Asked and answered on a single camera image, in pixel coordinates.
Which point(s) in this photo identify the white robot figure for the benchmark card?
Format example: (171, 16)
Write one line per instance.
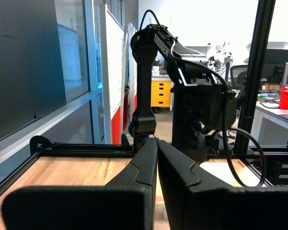
(218, 57)

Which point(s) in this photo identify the yellow drawer cabinet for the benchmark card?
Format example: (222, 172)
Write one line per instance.
(161, 95)

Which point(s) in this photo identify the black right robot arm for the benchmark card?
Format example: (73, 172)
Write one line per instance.
(144, 83)

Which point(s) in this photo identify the black computer monitor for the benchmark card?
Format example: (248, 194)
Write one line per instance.
(278, 62)

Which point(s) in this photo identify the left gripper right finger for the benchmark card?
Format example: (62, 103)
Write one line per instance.
(230, 208)

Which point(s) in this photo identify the white and red partition panel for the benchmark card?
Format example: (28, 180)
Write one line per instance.
(112, 72)
(132, 72)

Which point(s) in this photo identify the grey aluminium window frame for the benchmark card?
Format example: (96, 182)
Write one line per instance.
(50, 119)

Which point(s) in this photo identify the black aluminium frame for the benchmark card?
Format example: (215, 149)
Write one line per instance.
(86, 149)

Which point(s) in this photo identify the white office desk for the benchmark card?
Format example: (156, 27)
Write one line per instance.
(266, 119)

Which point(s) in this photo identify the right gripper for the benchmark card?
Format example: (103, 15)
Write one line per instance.
(206, 148)

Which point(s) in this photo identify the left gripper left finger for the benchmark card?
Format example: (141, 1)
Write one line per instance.
(86, 208)

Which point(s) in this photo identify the black mesh office chair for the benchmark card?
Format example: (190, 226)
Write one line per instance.
(237, 74)

